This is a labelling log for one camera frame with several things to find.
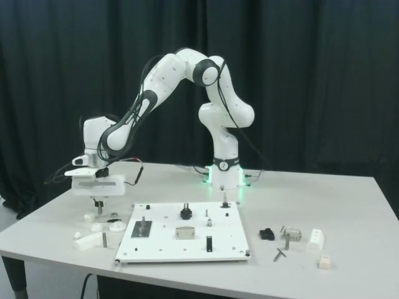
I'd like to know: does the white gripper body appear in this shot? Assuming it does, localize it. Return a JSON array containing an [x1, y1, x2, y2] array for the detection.
[[71, 174, 127, 198]]

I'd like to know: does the thin black rod red tag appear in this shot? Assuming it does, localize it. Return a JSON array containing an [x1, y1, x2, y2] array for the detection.
[[132, 156, 145, 186]]

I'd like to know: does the long white holder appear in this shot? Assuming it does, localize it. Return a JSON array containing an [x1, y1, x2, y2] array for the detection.
[[73, 232, 105, 252]]

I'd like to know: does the black waterproof plug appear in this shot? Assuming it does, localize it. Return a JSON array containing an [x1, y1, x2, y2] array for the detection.
[[180, 202, 193, 221]]

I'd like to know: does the white task board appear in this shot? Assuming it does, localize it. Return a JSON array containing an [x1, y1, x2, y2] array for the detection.
[[113, 201, 252, 266]]

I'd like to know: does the dark table leg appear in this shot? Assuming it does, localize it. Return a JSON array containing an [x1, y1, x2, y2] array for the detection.
[[2, 256, 26, 299]]

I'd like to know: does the black curtain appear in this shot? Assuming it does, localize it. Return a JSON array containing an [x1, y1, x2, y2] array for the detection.
[[0, 0, 399, 221]]

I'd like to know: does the black Ethernet plug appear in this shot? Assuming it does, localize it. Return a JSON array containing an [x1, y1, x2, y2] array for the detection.
[[258, 227, 276, 242]]

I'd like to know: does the beige D-SUB plug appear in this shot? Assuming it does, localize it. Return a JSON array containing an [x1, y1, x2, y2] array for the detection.
[[280, 226, 301, 242]]

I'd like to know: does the tall white holder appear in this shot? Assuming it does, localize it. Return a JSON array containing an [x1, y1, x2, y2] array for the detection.
[[305, 228, 325, 250]]

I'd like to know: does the black floor cable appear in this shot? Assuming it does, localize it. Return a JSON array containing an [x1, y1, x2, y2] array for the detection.
[[80, 273, 98, 299]]

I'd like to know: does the thin grey base cable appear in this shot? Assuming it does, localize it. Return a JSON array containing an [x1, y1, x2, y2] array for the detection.
[[244, 171, 266, 183]]

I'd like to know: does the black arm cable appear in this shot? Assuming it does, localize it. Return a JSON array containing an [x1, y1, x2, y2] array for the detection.
[[46, 53, 250, 185]]

